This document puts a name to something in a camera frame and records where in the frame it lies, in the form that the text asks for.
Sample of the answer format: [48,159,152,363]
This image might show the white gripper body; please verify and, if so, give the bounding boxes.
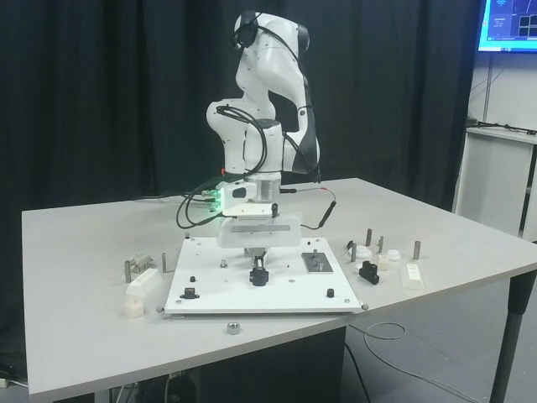
[216,212,301,249]

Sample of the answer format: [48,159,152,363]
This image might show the long white peg holder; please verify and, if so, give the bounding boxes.
[125,268,163,300]

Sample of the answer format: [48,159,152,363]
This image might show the white task board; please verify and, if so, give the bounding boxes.
[161,235,367,317]

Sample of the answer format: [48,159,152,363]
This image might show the black D-SUB plug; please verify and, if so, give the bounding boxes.
[358,260,381,285]

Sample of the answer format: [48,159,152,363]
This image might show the pale grey plug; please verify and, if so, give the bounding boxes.
[130,253,153,273]

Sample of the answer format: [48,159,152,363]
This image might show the white large gear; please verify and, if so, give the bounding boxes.
[122,296,146,319]

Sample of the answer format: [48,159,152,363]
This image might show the black curtain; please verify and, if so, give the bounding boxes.
[0,0,482,370]

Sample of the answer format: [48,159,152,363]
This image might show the white cabinet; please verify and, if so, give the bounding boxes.
[452,125,537,243]

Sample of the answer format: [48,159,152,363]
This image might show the dark grey table leg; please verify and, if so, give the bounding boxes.
[490,275,534,403]

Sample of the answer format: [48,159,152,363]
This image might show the blue screen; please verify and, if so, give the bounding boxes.
[477,0,537,54]

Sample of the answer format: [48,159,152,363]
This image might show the small white wrist camera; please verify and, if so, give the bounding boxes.
[224,178,256,202]

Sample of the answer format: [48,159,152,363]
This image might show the black camera cable loop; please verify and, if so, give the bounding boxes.
[175,179,224,228]

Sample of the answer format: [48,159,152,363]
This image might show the black wrist cable bundle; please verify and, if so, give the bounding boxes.
[214,104,269,174]

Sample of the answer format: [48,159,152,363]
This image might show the grey floor cable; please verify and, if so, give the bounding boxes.
[362,321,494,394]

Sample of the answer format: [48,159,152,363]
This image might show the black floor cable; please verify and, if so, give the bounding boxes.
[343,343,371,403]

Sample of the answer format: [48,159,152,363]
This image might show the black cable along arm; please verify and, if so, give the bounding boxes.
[230,12,323,184]

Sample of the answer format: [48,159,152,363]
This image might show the black cable on cabinet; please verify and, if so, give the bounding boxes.
[465,118,537,136]

